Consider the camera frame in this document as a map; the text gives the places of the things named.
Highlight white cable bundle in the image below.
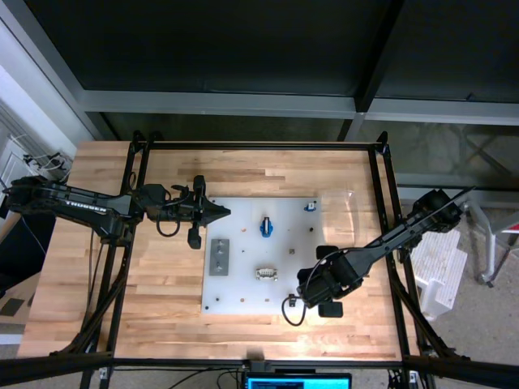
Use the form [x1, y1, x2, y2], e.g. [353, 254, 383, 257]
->
[15, 135, 68, 173]

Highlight black table-level camera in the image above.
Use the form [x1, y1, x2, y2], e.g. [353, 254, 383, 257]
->
[247, 351, 267, 372]

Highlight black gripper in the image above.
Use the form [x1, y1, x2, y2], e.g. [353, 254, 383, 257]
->
[297, 244, 345, 320]
[169, 175, 233, 249]

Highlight white step stool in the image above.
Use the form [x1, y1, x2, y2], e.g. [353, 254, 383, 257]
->
[410, 229, 468, 322]

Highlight grey metal stand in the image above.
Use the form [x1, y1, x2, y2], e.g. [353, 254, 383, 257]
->
[457, 190, 519, 289]

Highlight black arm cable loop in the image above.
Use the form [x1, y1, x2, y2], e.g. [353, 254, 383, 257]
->
[155, 210, 182, 238]
[281, 294, 306, 326]

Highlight white taskboard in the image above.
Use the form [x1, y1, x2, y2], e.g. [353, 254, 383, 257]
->
[201, 196, 332, 316]

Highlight laptop screen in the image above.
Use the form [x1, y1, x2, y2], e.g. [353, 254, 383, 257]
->
[242, 372, 353, 389]

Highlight clear plastic tub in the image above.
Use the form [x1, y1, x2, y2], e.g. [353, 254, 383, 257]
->
[322, 189, 362, 249]

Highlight grey metal plate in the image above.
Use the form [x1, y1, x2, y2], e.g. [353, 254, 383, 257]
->
[208, 237, 231, 276]

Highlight blue bar clamp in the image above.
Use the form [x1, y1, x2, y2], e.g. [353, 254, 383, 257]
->
[257, 216, 275, 239]

